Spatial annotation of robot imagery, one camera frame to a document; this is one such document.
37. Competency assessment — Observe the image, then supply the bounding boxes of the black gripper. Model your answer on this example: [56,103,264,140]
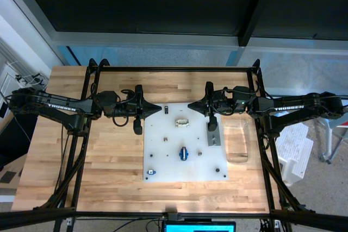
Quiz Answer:
[111,85,163,136]
[188,81,234,133]

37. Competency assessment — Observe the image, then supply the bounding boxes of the white taskboard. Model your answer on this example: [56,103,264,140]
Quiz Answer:
[143,103,231,182]

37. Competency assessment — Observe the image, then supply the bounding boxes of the beige connector housing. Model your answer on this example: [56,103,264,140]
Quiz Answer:
[175,118,190,129]

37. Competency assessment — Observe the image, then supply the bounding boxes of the grey metal block with holes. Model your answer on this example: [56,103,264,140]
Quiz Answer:
[206,123,222,147]

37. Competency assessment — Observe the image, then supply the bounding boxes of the blue round clamp holder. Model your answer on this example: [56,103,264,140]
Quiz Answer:
[178,146,190,161]

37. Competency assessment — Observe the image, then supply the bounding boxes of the clear plastic tub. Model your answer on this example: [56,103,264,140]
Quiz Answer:
[223,119,250,165]

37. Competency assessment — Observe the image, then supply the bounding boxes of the laptop screen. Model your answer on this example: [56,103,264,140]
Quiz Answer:
[162,221,237,232]

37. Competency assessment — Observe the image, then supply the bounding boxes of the metal stand legs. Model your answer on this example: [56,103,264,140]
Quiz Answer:
[307,119,348,165]

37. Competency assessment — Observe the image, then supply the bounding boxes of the black computer case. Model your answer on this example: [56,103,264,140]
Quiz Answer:
[0,112,38,172]

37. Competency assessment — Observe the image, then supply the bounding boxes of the cardboard box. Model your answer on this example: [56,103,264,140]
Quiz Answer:
[0,153,28,189]

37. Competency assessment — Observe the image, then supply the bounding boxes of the thin black cable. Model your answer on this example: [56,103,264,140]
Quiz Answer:
[120,88,136,102]

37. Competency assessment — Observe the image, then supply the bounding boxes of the black cable loop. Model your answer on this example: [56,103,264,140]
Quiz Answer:
[112,112,129,128]

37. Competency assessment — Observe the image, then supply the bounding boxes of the black aluminium frame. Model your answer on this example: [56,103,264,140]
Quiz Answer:
[0,58,348,232]

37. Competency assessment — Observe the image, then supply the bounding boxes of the black table-level camera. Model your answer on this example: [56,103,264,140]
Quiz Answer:
[166,210,182,221]

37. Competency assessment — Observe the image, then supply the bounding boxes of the cable bundle with plugs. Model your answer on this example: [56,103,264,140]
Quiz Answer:
[15,73,46,86]

